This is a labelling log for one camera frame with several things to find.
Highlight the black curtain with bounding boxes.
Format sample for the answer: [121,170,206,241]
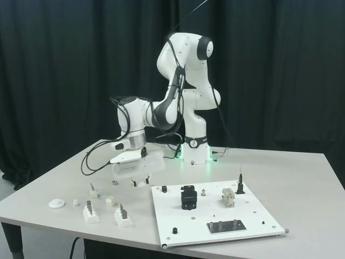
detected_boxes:
[0,0,345,189]

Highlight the thin black overhead cable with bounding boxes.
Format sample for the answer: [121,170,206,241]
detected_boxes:
[166,0,206,39]

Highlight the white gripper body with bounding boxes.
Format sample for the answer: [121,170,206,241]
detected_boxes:
[111,152,166,181]

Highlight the white task board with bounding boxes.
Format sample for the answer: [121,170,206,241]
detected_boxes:
[150,181,291,248]

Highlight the black table leg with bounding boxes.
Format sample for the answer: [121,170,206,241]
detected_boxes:
[1,222,22,259]

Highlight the white peg holder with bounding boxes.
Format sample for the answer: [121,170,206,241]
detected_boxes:
[81,206,100,224]
[113,210,134,228]

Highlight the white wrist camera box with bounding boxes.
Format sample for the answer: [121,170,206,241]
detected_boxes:
[113,140,130,152]

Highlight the white large gear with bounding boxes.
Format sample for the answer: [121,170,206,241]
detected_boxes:
[48,197,66,210]

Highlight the black cable bundle along arm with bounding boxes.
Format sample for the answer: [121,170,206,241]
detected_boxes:
[150,34,190,135]

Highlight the black cable beside arm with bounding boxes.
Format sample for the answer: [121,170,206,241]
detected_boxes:
[211,87,233,152]

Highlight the black looping wrist cable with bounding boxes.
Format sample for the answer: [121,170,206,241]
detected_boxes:
[81,138,121,176]

